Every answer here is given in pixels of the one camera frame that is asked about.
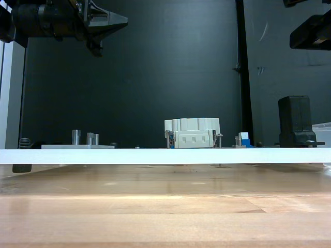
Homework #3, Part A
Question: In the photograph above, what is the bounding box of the small blue white connector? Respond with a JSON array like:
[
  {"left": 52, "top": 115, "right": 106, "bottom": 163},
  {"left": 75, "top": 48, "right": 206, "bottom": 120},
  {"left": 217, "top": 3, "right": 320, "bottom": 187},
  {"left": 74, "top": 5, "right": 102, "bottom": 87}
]
[{"left": 239, "top": 131, "right": 251, "bottom": 147}]

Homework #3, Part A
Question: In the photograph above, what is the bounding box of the clear plastic tub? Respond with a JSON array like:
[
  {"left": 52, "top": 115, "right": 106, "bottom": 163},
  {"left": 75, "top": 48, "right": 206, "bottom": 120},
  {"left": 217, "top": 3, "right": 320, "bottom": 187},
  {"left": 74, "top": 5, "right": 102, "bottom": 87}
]
[{"left": 311, "top": 123, "right": 331, "bottom": 171}]

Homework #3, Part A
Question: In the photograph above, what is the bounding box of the black socket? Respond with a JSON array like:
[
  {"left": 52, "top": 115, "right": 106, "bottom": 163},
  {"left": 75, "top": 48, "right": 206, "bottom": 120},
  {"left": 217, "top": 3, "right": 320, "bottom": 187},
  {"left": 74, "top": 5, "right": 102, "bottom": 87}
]
[{"left": 274, "top": 95, "right": 326, "bottom": 148}]

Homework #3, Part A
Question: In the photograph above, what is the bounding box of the white task board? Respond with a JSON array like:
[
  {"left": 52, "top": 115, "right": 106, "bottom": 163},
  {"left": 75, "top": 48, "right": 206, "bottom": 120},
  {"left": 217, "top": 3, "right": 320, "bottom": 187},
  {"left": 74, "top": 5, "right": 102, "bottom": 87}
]
[{"left": 0, "top": 148, "right": 331, "bottom": 165}]

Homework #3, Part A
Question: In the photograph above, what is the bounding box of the black metal frame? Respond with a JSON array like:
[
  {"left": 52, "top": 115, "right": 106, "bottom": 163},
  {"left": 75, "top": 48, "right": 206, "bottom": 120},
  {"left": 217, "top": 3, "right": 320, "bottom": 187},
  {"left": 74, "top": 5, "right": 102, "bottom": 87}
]
[{"left": 232, "top": 0, "right": 254, "bottom": 148}]

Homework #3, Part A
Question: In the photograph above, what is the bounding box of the grey metal plate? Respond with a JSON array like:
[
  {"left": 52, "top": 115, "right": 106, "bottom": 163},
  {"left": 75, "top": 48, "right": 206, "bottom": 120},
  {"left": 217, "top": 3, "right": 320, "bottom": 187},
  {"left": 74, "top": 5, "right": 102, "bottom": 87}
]
[{"left": 41, "top": 144, "right": 116, "bottom": 150}]

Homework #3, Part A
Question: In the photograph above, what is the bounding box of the black rubber foot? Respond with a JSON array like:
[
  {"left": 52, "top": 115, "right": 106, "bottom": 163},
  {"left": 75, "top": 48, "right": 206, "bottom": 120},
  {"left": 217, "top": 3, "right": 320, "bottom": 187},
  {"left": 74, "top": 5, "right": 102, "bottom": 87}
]
[{"left": 12, "top": 164, "right": 33, "bottom": 173}]

